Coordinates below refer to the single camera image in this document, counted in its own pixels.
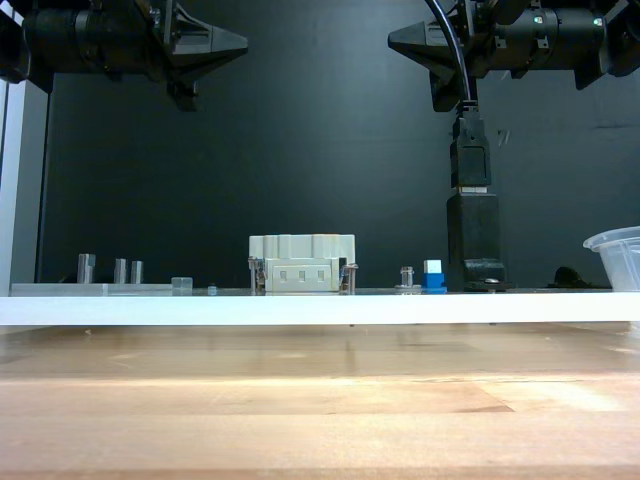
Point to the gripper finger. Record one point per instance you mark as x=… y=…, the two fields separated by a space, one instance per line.
x=415 y=35
x=215 y=40
x=427 y=57
x=200 y=62

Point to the black USB hub block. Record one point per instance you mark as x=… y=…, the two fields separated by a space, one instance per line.
x=472 y=230

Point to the beige multi-pin connector housing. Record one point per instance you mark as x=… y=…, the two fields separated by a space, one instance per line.
x=300 y=272

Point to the small metal bar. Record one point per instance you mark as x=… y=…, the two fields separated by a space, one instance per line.
x=120 y=271
x=137 y=272

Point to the small blue and white socket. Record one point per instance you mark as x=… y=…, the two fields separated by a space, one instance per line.
x=433 y=280

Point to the small grey metal block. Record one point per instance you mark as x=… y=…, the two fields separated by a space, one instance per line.
x=182 y=286

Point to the silver mounting screw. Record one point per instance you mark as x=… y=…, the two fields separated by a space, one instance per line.
x=259 y=275
x=348 y=277

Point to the grey aluminium plate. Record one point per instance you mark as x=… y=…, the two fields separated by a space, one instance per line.
x=60 y=290

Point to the clear plastic tub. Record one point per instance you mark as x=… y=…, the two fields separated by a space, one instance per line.
x=620 y=260

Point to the white board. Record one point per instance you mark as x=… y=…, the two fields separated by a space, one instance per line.
x=320 y=310

